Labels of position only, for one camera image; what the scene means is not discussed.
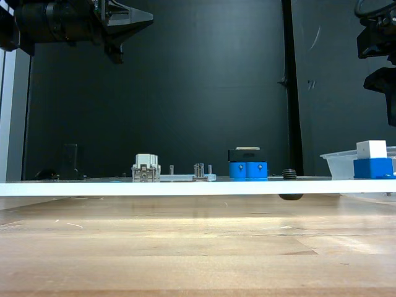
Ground gray connector housing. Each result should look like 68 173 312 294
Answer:
131 153 161 183

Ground blue socket holder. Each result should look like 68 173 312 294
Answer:
353 157 395 179

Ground clear plastic tub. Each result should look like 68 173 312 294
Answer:
320 147 396 180

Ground gray side panel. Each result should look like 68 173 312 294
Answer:
0 49 32 183

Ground metal clamp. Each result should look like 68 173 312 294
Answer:
193 163 207 182

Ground black module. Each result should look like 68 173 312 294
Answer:
227 147 270 163

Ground white board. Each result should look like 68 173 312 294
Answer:
0 176 396 198

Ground blue two-lobed holder block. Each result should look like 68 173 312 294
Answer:
228 160 269 181

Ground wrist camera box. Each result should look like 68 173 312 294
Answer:
357 18 391 59

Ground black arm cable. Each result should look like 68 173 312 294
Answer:
355 0 396 19

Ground black bracket post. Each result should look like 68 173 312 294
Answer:
61 143 79 180

